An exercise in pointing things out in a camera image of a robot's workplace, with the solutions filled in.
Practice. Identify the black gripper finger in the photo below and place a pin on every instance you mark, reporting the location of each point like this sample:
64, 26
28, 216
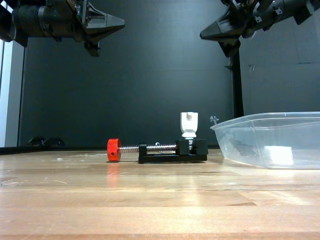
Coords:
105, 22
225, 30

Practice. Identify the white power receptacle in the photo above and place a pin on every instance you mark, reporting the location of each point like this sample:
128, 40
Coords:
189, 125

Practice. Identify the clear plastic tub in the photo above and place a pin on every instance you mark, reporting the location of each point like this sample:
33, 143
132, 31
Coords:
275, 160

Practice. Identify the black vise with red knob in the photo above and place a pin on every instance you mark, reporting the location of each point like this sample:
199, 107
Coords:
150, 159

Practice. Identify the black frame post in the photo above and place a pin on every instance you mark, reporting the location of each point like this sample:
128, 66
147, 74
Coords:
237, 95

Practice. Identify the black corner bracket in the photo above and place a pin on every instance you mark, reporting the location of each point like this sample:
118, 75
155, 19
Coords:
37, 140
53, 141

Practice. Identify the black frame rail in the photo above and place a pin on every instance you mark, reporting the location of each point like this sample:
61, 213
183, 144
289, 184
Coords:
50, 149

